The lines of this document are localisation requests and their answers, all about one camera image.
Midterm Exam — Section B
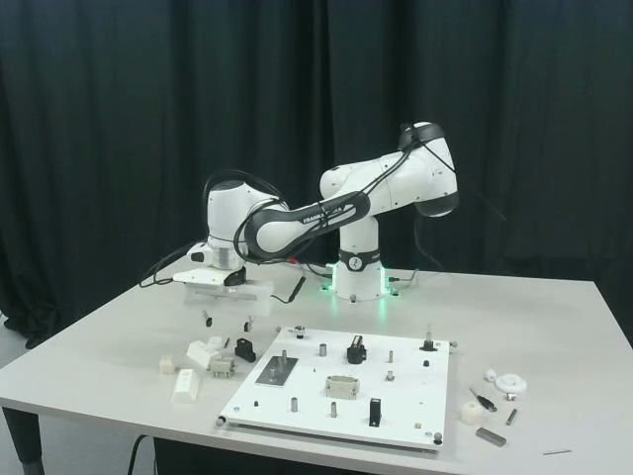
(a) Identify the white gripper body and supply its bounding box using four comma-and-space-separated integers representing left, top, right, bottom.
182, 279, 275, 318

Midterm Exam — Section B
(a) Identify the black D-SUB plug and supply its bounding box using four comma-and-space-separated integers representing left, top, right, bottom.
232, 336, 258, 360

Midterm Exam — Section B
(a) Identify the white holder block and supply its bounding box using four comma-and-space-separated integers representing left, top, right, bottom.
185, 338, 220, 369

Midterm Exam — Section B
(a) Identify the flat white plate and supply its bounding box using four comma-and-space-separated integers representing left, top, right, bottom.
173, 271, 226, 288

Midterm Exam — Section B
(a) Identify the beige waterproof plug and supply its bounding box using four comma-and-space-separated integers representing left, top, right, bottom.
207, 359, 236, 380

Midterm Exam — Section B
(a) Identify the white long holder with holes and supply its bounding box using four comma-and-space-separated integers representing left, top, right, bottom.
170, 368, 200, 405

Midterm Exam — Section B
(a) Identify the white task board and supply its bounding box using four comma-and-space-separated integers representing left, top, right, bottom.
215, 324, 459, 445

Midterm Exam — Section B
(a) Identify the black curtain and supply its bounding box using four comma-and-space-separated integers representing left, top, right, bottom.
0, 0, 633, 350

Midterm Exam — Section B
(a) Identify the black table leg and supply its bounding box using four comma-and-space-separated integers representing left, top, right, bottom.
1, 406, 42, 475

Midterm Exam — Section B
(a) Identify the black USB plug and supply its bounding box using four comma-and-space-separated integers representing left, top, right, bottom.
468, 386, 498, 414

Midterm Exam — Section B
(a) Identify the white large gear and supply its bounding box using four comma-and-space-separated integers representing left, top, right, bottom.
496, 372, 530, 398

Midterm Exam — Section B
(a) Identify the black cable under table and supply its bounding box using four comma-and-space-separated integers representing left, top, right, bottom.
130, 433, 155, 475

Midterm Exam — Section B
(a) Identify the black cable bundle on arm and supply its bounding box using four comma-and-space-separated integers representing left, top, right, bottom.
233, 122, 457, 263

